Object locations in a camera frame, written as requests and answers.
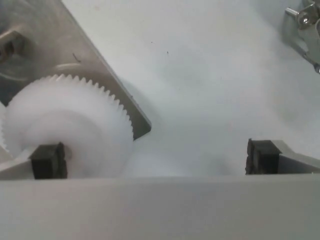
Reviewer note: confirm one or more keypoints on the white task board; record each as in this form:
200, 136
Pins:
200, 87

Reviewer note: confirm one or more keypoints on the beige metal connector block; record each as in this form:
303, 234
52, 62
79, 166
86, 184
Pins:
303, 20

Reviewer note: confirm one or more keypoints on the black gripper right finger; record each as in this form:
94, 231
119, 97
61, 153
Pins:
262, 160

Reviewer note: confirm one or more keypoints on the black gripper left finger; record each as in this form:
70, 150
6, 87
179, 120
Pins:
48, 162

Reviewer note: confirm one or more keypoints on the white large gear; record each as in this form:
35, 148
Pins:
62, 112

